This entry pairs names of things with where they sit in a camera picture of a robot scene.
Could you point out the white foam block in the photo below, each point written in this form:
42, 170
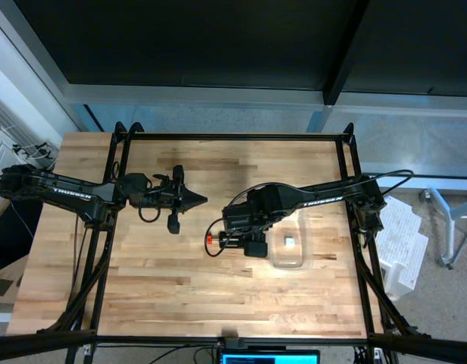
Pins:
404, 246

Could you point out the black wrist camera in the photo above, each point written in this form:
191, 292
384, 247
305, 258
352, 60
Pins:
164, 198

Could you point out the black table-level camera box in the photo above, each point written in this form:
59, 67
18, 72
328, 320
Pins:
230, 339

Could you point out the grey metal stand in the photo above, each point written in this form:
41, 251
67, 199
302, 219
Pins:
450, 227

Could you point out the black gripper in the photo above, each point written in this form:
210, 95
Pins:
176, 223
256, 250

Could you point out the clear plastic tub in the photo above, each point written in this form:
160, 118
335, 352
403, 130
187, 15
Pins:
290, 263

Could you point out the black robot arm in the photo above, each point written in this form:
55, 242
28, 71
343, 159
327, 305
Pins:
320, 201
74, 193

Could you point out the laptop screen with blue edge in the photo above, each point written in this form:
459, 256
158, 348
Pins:
267, 358

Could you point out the brown cardboard sheet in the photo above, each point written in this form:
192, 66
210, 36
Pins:
10, 271

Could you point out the black aluminium frame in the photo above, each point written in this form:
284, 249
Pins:
233, 137

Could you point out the black vise with orange knob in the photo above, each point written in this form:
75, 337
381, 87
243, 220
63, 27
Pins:
209, 239

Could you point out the small white block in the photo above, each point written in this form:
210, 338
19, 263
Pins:
290, 241

